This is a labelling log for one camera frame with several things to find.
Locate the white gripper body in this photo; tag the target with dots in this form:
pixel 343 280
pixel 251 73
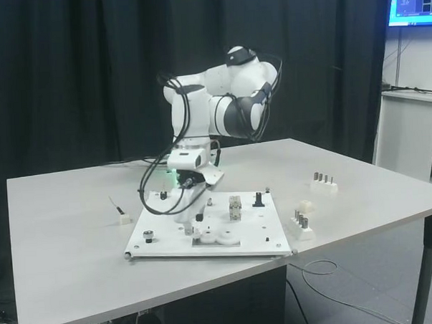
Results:
pixel 189 206

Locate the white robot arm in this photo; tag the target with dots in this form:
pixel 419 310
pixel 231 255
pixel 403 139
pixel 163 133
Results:
pixel 241 85

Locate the white medium gear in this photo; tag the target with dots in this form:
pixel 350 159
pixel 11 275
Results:
pixel 207 238

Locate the white large gear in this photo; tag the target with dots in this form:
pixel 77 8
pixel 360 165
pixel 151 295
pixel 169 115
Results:
pixel 227 238

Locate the black bolt with metal shaft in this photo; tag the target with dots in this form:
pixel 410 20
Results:
pixel 162 195

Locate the beige waterproof plug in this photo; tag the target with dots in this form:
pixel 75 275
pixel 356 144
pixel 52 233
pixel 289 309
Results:
pixel 235 209

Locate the metal BNC plug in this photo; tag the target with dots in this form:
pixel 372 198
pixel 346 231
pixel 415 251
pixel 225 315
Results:
pixel 147 236

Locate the white task board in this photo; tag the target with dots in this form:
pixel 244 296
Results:
pixel 240 232

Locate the small black plug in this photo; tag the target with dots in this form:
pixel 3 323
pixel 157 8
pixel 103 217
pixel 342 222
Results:
pixel 258 199

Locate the small white plug holder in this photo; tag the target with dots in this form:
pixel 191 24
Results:
pixel 125 220

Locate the small metal round peg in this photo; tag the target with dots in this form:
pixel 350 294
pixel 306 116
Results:
pixel 296 215

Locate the medium metal round peg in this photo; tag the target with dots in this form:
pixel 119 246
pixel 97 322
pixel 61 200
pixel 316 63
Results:
pixel 301 218

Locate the white round peg holder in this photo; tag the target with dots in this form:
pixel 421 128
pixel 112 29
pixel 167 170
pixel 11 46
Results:
pixel 302 233

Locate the small empty white holder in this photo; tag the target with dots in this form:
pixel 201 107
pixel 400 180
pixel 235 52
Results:
pixel 305 206

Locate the large metal round peg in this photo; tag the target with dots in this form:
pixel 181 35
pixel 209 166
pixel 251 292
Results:
pixel 306 222

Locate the large metal square peg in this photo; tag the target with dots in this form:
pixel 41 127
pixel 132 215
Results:
pixel 315 176

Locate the white square peg holder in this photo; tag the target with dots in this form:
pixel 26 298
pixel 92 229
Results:
pixel 323 187

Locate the medium metal square peg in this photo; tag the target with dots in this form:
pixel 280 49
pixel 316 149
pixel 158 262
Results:
pixel 320 177

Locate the small metal square peg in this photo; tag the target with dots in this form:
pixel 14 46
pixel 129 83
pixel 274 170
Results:
pixel 326 178

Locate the black curtains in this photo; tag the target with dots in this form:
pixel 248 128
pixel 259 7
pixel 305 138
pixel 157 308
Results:
pixel 72 68

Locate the white cabinet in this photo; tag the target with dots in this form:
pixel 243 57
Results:
pixel 405 143

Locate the dark grey table leg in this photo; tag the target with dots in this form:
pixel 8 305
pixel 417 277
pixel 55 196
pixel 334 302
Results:
pixel 426 267

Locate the blue screen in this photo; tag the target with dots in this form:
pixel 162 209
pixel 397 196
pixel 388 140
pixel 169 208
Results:
pixel 413 2

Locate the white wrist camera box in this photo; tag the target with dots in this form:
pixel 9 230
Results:
pixel 185 160

